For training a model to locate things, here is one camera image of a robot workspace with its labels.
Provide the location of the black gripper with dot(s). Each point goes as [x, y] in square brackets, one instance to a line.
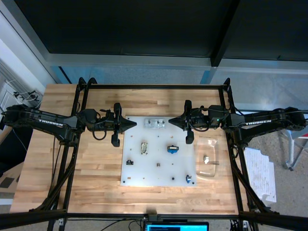
[110, 121]
[196, 119]

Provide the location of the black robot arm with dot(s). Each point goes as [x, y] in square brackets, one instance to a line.
[48, 121]
[255, 121]

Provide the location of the beige rectangular connector housing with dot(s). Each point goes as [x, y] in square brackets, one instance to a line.
[144, 147]

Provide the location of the white taskboard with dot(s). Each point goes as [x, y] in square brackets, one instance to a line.
[154, 144]

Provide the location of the silver metal connector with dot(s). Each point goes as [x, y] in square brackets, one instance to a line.
[206, 159]

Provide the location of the small black clamp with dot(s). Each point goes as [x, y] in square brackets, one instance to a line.
[130, 162]

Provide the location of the clear plastic tub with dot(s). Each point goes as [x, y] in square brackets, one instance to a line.
[207, 172]

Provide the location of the small blue RJ45 socket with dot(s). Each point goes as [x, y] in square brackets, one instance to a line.
[187, 181]

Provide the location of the laptop screen with blue edge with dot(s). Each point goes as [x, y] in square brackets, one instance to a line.
[175, 227]

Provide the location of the grey metal stand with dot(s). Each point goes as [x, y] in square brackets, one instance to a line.
[291, 149]

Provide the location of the cardboard box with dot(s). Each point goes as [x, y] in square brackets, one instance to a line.
[13, 172]

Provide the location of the blue and black connector mount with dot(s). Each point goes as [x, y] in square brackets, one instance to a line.
[172, 149]

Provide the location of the black aluminium frame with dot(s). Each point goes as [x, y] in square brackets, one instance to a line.
[154, 87]

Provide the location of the black wall post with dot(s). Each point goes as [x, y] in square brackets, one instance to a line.
[217, 57]

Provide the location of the small black camera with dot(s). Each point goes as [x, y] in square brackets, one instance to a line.
[154, 217]

